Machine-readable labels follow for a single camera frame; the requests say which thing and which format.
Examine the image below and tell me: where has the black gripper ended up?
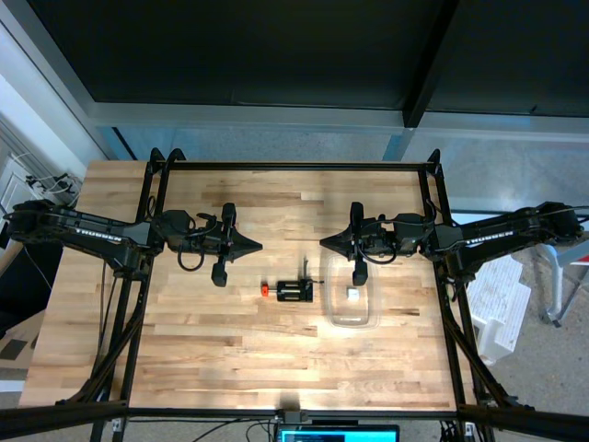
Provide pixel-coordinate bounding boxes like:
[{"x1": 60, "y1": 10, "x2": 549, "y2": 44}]
[
  {"x1": 191, "y1": 204, "x2": 264, "y2": 288},
  {"x1": 318, "y1": 201, "x2": 393, "y2": 286}
]

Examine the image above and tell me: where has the black vise with red knob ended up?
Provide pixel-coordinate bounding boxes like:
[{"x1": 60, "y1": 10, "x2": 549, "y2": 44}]
[{"x1": 260, "y1": 277, "x2": 318, "y2": 304}]

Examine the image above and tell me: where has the clear plastic tub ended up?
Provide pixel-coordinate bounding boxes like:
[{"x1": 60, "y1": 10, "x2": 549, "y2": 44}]
[{"x1": 323, "y1": 254, "x2": 382, "y2": 331}]

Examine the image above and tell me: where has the white stepped foam block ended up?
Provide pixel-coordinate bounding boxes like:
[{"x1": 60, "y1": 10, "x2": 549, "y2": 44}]
[{"x1": 467, "y1": 255, "x2": 536, "y2": 367}]

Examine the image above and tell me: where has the laptop screen with blue edge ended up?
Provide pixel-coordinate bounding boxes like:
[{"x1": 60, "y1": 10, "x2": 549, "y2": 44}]
[{"x1": 277, "y1": 424, "x2": 400, "y2": 442}]

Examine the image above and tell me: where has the grey metal stand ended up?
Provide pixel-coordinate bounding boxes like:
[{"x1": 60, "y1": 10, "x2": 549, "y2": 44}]
[{"x1": 535, "y1": 241, "x2": 589, "y2": 329}]

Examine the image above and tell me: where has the large black floor object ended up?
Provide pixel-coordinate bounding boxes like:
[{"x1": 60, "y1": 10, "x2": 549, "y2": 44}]
[{"x1": 0, "y1": 241, "x2": 64, "y2": 340}]

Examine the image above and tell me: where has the red and white panel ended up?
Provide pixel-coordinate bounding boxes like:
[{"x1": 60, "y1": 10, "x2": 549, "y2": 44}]
[{"x1": 569, "y1": 238, "x2": 589, "y2": 269}]

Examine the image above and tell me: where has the brown cardboard box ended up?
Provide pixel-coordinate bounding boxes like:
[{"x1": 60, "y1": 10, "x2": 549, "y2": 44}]
[{"x1": 0, "y1": 310, "x2": 47, "y2": 370}]

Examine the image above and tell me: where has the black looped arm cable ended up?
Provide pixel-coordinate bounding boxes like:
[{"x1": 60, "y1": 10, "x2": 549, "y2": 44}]
[
  {"x1": 353, "y1": 214, "x2": 399, "y2": 267},
  {"x1": 176, "y1": 214, "x2": 218, "y2": 273}
]

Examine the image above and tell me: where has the black wall column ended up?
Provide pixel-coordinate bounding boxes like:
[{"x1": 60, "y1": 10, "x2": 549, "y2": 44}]
[{"x1": 402, "y1": 0, "x2": 461, "y2": 131}]

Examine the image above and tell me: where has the power strip with white cables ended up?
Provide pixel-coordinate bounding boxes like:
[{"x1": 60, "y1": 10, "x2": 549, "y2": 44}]
[{"x1": 22, "y1": 171, "x2": 80, "y2": 198}]

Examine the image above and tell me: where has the black aluminium frame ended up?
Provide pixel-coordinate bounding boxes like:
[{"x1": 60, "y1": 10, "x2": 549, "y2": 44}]
[{"x1": 0, "y1": 146, "x2": 589, "y2": 442}]

